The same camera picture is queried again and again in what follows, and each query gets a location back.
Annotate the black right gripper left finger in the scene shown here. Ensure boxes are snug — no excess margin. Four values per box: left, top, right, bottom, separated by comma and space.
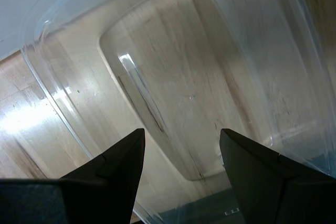
0, 128, 146, 224

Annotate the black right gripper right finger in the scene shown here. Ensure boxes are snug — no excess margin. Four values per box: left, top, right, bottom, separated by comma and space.
219, 128, 336, 224

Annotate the clear plastic tub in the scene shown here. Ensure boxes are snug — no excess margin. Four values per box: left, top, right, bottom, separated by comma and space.
20, 0, 336, 224

